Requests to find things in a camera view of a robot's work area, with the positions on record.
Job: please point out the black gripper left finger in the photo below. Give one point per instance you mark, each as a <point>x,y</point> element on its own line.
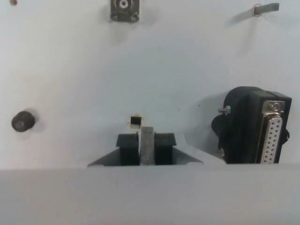
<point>126,150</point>

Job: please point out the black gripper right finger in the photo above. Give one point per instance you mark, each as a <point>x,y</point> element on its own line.
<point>162,150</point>

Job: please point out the metal square peg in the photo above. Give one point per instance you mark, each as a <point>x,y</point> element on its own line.
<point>147,145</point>

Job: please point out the white task board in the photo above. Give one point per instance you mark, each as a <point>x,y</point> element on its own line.
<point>150,70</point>

